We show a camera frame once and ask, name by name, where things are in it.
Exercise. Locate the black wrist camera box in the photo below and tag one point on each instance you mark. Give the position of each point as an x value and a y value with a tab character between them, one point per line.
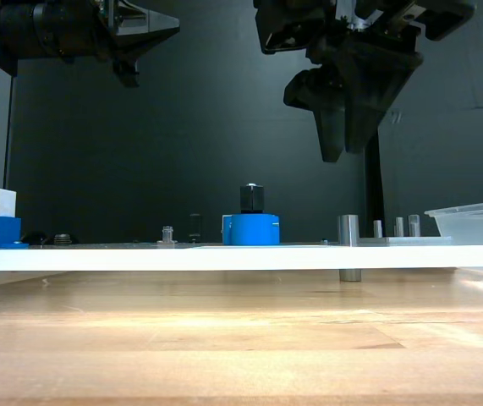
283	25

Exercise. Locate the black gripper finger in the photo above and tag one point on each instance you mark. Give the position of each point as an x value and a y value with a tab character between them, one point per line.
156	34
330	127
372	93

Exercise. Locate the clear plastic container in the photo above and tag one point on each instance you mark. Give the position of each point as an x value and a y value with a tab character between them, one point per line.
478	224

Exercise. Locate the black rounded knob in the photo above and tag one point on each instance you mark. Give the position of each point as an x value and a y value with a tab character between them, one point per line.
34	239

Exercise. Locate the clear plastic connector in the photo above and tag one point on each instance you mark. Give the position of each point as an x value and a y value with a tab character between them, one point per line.
167	237

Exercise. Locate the grey metal plate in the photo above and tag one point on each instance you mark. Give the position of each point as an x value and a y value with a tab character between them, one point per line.
410	241

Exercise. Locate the black aluminium frame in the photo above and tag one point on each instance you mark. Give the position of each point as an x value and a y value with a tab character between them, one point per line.
375	190

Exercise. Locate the white task board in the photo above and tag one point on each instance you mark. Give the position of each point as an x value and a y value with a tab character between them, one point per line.
182	259

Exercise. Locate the thin metal peg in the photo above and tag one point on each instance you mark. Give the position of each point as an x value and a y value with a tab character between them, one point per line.
377	229

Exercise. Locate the thick metal peg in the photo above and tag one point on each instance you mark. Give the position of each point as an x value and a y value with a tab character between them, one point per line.
413	226

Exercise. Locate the dark translucent peg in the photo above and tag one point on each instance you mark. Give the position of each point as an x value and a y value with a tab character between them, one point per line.
195	228

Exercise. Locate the medium metal peg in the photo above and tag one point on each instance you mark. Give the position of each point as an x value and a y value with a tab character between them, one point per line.
399	227

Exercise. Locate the grey 16mm metal cylinder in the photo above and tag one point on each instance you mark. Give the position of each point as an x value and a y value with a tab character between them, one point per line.
348	230

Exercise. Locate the dark ribbed nut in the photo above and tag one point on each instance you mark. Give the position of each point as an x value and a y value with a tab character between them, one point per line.
63	239

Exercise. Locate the blue round holder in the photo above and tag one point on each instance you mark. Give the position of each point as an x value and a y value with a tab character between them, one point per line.
254	230

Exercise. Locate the black hexagonal bolt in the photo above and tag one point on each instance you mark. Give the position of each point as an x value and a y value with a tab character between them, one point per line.
252	201

